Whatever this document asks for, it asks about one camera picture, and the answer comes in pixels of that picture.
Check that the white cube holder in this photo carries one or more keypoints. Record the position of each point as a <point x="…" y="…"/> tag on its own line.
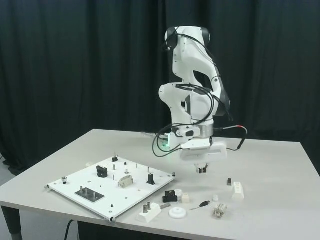
<point x="185" y="197"/>

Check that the small white wrist camera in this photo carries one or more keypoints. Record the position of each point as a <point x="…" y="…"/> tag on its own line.
<point x="186" y="131"/>

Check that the white small gear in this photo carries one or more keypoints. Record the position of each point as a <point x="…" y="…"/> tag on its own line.
<point x="215" y="198"/>

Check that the white medium gear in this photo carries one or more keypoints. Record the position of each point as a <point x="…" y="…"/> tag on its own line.
<point x="178" y="192"/>

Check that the black curtain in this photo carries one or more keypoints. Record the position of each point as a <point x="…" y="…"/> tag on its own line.
<point x="50" y="75"/>

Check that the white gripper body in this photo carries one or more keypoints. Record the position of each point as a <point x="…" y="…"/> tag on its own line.
<point x="205" y="154"/>

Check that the flat white mounting plate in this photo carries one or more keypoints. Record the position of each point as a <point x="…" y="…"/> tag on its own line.
<point x="195" y="145"/>

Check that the black table leg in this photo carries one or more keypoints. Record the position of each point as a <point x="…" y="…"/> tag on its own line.
<point x="11" y="222"/>

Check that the white large gear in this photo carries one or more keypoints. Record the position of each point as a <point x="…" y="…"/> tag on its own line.
<point x="177" y="214"/>

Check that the white holder with pegs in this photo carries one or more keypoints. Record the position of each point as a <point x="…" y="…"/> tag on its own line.
<point x="150" y="215"/>

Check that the black Ethernet plug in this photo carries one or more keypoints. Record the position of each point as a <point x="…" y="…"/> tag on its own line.
<point x="229" y="182"/>

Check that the white task board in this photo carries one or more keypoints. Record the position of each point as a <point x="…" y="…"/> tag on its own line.
<point x="105" y="187"/>

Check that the metal bolt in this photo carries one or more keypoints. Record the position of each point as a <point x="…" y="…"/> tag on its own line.
<point x="64" y="180"/>

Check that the metal round peg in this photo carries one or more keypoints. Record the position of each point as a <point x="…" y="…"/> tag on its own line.
<point x="166" y="206"/>
<point x="149" y="206"/>
<point x="144" y="208"/>

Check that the black D-SUB plug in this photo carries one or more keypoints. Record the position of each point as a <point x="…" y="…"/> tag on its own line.
<point x="170" y="196"/>

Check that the white holder with holes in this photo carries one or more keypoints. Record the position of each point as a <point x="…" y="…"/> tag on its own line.
<point x="237" y="191"/>

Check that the beige metal waterproof plug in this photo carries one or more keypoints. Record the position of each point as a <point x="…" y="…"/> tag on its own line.
<point x="218" y="212"/>

